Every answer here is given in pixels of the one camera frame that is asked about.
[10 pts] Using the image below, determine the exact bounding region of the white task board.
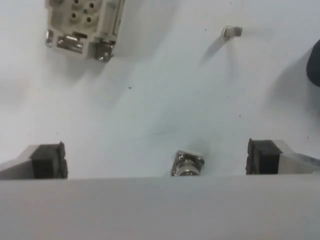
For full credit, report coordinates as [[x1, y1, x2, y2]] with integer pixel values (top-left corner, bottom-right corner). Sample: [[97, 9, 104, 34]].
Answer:
[[0, 0, 320, 181]]

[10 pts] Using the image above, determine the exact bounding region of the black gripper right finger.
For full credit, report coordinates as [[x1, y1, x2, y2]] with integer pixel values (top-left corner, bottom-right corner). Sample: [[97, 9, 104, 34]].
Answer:
[[246, 137, 320, 176]]

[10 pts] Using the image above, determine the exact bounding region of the metal BNC plug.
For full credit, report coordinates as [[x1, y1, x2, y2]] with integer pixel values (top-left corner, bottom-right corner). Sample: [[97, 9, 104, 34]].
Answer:
[[171, 161, 201, 178]]

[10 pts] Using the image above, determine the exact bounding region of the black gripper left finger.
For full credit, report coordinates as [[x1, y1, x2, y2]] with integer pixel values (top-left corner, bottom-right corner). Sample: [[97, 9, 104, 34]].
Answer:
[[0, 141, 69, 181]]

